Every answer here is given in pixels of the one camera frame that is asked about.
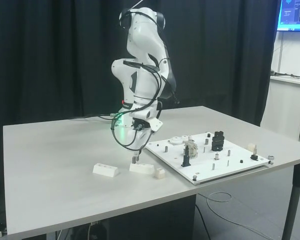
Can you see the white task board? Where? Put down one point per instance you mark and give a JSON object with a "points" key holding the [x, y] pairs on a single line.
{"points": [[205, 172]]}

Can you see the metal bolt in black base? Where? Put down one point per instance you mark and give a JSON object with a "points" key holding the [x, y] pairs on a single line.
{"points": [[254, 156]]}

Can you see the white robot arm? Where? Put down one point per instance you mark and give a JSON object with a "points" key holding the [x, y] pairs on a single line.
{"points": [[142, 82]]}

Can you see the white large gear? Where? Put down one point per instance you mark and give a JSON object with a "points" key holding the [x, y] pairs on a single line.
{"points": [[176, 141]]}

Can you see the metal square peg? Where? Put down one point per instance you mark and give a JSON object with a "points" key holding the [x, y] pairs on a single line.
{"points": [[134, 160]]}

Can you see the black USB plug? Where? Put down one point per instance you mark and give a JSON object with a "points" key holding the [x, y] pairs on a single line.
{"points": [[186, 160]]}

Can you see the blue screen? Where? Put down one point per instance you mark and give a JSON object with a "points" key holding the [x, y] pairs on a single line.
{"points": [[295, 15]]}

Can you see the black table leg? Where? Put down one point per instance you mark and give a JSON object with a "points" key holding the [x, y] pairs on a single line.
{"points": [[293, 200]]}

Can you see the white cabinet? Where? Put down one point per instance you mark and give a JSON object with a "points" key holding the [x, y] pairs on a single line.
{"points": [[290, 107]]}

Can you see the flat white wrist plate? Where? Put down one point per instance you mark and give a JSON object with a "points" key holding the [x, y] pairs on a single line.
{"points": [[157, 125]]}

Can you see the small white plug holder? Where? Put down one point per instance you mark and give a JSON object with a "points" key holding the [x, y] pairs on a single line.
{"points": [[159, 173], [251, 146]]}

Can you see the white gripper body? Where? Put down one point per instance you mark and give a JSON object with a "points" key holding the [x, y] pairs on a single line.
{"points": [[136, 138]]}

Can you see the white small gear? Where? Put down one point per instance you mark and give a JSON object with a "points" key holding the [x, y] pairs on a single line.
{"points": [[190, 137]]}

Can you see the white medium gear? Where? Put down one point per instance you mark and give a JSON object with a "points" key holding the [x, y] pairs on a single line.
{"points": [[184, 137]]}

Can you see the white peg holder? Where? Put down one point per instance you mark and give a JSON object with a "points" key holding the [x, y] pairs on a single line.
{"points": [[143, 168], [105, 170]]}

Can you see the black D-SUB plug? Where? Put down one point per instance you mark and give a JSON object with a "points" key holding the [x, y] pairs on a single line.
{"points": [[218, 142]]}

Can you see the metal BNC plug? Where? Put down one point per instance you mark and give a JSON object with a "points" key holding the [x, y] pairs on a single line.
{"points": [[217, 156]]}

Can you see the metal nut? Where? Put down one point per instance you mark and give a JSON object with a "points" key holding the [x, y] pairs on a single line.
{"points": [[271, 157]]}

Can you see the black under-table box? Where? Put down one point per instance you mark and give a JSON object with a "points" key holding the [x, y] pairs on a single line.
{"points": [[127, 220]]}

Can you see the black curtain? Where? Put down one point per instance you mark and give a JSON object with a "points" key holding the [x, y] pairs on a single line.
{"points": [[52, 62]]}

